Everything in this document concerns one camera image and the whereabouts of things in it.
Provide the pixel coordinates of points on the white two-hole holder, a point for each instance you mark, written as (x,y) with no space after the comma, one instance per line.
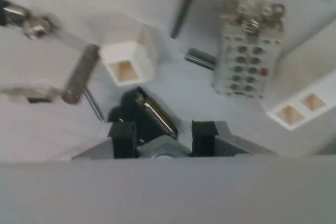
(296,108)

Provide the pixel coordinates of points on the clear Ethernet plug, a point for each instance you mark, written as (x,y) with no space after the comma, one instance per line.
(31,93)

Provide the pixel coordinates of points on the small dark metal cylinder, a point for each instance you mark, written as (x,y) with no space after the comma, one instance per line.
(199,58)

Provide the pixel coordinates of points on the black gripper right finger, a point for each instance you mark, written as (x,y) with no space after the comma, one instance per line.
(203,140)

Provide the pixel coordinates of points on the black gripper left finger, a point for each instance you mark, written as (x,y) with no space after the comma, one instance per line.
(123,142)

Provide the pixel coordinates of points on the dark metal peg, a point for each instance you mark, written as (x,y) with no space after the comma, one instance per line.
(186,3)

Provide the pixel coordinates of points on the white single-hole holder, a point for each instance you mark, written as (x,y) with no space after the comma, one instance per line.
(128,56)

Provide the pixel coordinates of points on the metal BNC plug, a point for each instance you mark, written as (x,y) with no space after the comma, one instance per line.
(34,23)

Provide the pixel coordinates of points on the metal round peg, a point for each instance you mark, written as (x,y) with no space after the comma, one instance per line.
(80,74)

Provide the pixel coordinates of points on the black D-SUB plug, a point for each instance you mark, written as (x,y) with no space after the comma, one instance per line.
(155,113)

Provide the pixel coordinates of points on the beige waterproof plug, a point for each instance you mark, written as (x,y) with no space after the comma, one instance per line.
(246,58)

